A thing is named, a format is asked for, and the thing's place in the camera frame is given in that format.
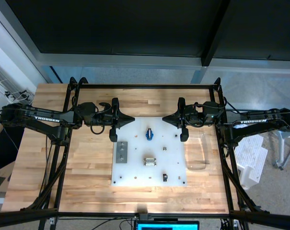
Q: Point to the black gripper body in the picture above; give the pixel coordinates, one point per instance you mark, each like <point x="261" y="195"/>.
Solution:
<point x="193" y="115"/>
<point x="104" y="117"/>

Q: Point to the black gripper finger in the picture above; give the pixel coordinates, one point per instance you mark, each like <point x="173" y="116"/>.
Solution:
<point x="124" y="117"/>
<point x="175" y="122"/>
<point x="174" y="117"/>
<point x="123" y="122"/>

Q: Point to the beige HAN10E connector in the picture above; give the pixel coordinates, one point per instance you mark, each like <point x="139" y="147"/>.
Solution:
<point x="150" y="160"/>

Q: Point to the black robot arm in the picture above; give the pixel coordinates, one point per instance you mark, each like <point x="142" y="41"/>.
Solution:
<point x="46" y="119"/>
<point x="252" y="122"/>

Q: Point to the blue clamp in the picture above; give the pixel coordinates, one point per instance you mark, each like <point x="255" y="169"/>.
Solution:
<point x="149" y="138"/>

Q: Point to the grey metal plate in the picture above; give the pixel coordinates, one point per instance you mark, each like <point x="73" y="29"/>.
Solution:
<point x="118" y="153"/>

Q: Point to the clear plastic tub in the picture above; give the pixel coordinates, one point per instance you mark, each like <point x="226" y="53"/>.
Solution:
<point x="195" y="153"/>

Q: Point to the white board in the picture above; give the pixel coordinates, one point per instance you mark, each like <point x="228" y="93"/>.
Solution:
<point x="135" y="167"/>

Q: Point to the white foam block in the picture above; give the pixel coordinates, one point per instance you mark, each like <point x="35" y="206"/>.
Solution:
<point x="250" y="155"/>

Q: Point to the grey metal stand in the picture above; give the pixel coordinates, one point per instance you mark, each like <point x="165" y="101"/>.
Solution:
<point x="281" y="153"/>

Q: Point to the blue laptop screen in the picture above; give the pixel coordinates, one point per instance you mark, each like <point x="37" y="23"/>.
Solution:
<point x="166" y="226"/>

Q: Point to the cardboard box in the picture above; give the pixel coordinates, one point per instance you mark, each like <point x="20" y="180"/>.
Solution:
<point x="4" y="171"/>

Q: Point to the black aluminium frame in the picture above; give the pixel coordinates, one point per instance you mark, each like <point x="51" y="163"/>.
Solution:
<point x="144" y="85"/>

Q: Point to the black wall post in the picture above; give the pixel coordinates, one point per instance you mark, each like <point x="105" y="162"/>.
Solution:
<point x="214" y="36"/>

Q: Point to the black table camera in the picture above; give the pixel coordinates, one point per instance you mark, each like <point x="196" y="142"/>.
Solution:
<point x="144" y="216"/>

